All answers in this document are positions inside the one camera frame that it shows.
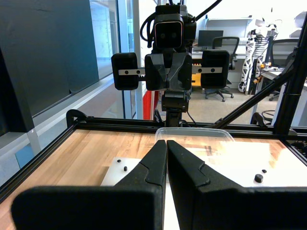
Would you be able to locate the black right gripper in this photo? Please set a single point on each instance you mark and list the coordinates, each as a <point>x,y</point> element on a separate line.
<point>215,60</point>

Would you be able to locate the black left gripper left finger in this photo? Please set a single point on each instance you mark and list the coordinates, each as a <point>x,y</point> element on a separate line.
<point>96,206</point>

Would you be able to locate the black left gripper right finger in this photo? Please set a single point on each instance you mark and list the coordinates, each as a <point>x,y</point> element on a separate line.
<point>239,208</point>

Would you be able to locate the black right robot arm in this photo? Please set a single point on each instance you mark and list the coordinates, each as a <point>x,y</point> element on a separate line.
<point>175,103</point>

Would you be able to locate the black cylinder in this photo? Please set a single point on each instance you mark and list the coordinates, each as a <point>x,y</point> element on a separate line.
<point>258,178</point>

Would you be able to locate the yellow box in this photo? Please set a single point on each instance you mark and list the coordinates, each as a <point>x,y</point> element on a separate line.
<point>196,78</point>

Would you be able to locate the white board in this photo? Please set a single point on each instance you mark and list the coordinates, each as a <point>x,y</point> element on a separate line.
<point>120,177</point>

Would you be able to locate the red cabinet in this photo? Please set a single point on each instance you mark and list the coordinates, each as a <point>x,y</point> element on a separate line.
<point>148,105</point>

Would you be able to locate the black computer monitor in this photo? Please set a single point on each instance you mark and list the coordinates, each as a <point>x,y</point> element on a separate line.
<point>210,38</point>

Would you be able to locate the black office chair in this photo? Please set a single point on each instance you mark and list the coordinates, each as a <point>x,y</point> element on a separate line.
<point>225,45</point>
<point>280,50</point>

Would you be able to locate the clear plastic tub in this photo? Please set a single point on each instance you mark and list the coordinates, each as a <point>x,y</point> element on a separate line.
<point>192,133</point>

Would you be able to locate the white shelf unit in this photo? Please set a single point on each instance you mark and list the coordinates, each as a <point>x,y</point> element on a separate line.
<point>227,25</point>

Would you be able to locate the white lattice structure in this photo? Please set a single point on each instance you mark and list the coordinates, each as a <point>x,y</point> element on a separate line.
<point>251,55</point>

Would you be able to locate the grey desk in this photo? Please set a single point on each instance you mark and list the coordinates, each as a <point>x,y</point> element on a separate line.
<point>273,73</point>

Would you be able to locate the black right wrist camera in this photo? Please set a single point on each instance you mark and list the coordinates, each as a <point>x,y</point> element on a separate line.
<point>168,31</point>

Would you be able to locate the black aluminium frame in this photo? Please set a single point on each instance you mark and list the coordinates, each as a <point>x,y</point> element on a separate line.
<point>108,122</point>

